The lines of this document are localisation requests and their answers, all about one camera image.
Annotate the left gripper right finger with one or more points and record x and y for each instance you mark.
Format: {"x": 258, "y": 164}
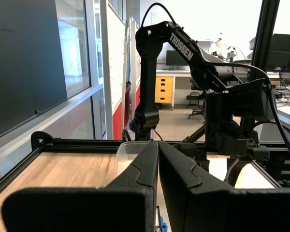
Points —
{"x": 220, "y": 207}

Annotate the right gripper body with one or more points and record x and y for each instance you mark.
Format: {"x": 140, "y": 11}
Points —
{"x": 222, "y": 135}

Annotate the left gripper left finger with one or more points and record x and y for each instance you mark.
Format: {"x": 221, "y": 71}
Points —
{"x": 87, "y": 207}

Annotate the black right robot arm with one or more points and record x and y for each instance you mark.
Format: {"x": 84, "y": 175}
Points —
{"x": 147, "y": 72}

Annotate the black office chair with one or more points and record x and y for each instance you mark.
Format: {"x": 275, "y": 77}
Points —
{"x": 195, "y": 96}

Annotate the clear plastic tub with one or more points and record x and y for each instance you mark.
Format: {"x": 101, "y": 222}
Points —
{"x": 125, "y": 157}

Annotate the yellow drawer cabinet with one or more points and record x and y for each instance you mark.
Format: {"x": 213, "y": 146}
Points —
{"x": 164, "y": 89}

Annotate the black computer monitor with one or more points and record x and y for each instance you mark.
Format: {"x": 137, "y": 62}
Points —
{"x": 176, "y": 58}
{"x": 285, "y": 53}

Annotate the red white partition panel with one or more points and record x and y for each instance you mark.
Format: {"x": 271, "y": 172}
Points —
{"x": 117, "y": 72}
{"x": 134, "y": 72}

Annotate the blue d-sub connector mount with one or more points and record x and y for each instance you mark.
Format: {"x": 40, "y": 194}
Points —
{"x": 163, "y": 224}

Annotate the black aluminium frame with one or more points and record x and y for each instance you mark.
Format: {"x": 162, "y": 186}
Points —
{"x": 75, "y": 142}

